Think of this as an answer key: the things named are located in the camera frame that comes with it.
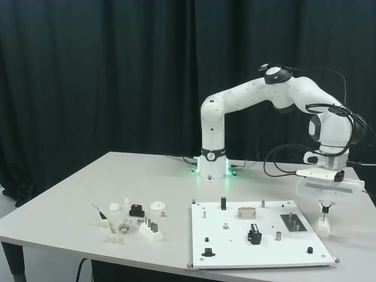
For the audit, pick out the black curtain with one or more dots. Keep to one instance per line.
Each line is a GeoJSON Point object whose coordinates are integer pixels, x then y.
{"type": "Point", "coordinates": [88, 73]}

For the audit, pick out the clear Ethernet plug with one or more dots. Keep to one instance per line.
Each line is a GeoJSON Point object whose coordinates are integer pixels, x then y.
{"type": "Point", "coordinates": [125, 226]}

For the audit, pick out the small white plug holder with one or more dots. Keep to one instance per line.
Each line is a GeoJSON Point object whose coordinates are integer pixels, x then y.
{"type": "Point", "coordinates": [105, 222]}

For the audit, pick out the white small gear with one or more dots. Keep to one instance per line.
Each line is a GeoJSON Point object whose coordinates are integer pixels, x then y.
{"type": "Point", "coordinates": [126, 201]}

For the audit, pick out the metal BNC plug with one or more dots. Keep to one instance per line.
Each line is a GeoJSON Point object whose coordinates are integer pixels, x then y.
{"type": "Point", "coordinates": [162, 213]}

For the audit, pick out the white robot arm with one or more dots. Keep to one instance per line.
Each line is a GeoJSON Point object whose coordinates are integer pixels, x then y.
{"type": "Point", "coordinates": [241, 94]}

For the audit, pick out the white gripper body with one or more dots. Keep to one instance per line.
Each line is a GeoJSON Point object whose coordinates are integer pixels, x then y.
{"type": "Point", "coordinates": [329, 192]}

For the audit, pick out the large metal square peg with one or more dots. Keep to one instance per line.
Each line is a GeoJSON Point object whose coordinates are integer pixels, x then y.
{"type": "Point", "coordinates": [155, 228]}

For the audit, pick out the metal USB plug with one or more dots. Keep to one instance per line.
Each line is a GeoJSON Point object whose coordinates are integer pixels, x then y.
{"type": "Point", "coordinates": [112, 229]}

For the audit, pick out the black table leg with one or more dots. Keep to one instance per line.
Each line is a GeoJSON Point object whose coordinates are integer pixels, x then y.
{"type": "Point", "coordinates": [13, 261]}

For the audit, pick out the white square peg holder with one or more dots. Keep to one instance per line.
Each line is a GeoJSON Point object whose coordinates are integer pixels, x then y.
{"type": "Point", "coordinates": [150, 235]}

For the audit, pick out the white USB plug holder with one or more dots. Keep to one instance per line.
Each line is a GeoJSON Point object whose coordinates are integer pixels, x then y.
{"type": "Point", "coordinates": [114, 238]}

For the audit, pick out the white task board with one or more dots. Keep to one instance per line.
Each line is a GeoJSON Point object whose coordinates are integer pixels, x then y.
{"type": "Point", "coordinates": [235, 252]}

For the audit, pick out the black D-SUB plug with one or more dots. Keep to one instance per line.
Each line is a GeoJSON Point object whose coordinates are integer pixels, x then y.
{"type": "Point", "coordinates": [135, 210]}

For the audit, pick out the white medium gear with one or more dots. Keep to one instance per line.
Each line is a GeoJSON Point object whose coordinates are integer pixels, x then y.
{"type": "Point", "coordinates": [115, 207]}

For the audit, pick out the medium metal square peg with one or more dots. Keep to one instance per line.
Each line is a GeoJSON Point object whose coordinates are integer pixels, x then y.
{"type": "Point", "coordinates": [149, 225]}

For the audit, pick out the metal bolt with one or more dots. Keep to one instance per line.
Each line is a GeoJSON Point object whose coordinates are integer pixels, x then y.
{"type": "Point", "coordinates": [141, 221]}

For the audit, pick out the small metal square peg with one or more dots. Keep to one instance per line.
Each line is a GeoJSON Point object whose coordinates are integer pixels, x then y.
{"type": "Point", "coordinates": [145, 223]}

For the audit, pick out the white large gear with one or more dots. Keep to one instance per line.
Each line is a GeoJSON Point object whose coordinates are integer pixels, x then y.
{"type": "Point", "coordinates": [157, 206]}

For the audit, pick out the white round peg holder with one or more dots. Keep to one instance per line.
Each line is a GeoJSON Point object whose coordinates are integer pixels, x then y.
{"type": "Point", "coordinates": [322, 228]}

